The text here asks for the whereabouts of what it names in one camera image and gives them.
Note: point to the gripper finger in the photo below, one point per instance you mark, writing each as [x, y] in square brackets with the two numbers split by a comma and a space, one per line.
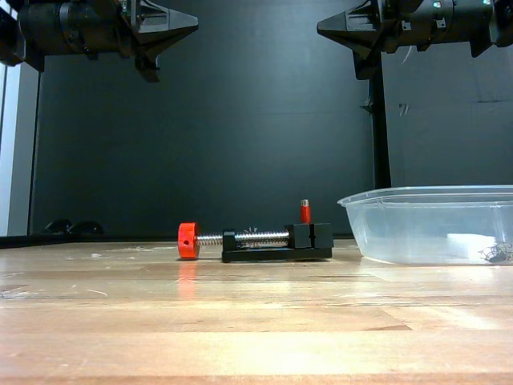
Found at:
[172, 37]
[180, 20]
[344, 42]
[336, 25]

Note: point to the clear plastic container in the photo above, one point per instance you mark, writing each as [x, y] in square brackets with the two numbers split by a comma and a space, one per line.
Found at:
[401, 240]

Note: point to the black vise with red knob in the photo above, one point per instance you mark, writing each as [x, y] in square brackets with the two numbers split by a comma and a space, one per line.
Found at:
[312, 236]

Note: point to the black rounded knob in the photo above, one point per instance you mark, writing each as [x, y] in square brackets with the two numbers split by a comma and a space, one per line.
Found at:
[88, 228]
[58, 226]

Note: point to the black metal frame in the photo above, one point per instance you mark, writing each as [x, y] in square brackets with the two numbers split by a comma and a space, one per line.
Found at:
[380, 140]

